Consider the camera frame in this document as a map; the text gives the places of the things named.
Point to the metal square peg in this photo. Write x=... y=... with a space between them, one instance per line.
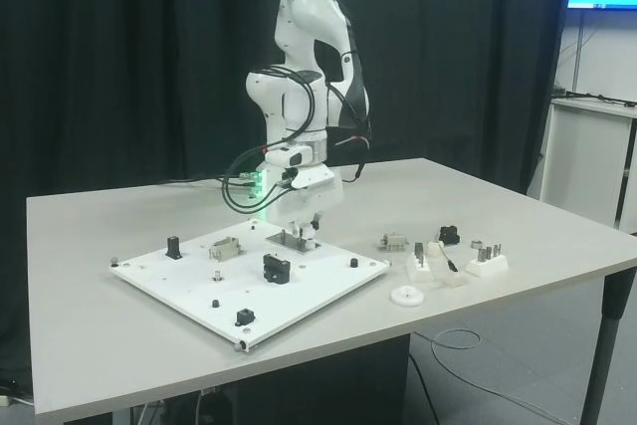
x=418 y=251

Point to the white task board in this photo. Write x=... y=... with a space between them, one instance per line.
x=199 y=295

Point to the white single peg holder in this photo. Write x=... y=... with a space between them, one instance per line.
x=420 y=270

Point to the white multi peg holder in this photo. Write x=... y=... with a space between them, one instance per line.
x=488 y=266

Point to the round metal BNC plug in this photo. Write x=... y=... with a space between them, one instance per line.
x=476 y=245

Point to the black curtain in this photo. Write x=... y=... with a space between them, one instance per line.
x=124 y=47

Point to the white medium gear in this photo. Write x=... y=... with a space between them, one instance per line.
x=309 y=244

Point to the white plug holder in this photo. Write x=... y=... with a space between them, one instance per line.
x=443 y=278

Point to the white cabinet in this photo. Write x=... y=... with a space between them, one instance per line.
x=587 y=161

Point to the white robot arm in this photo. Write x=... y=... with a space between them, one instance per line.
x=298 y=47

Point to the black D-SUB plug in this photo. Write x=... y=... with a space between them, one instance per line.
x=448 y=235

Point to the grey metal connector plug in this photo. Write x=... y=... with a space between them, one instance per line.
x=393 y=241

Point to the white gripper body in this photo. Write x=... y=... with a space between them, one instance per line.
x=311 y=201

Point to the white large gear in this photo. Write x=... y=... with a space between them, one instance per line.
x=407 y=295

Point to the black table leg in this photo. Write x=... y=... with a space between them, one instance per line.
x=607 y=345

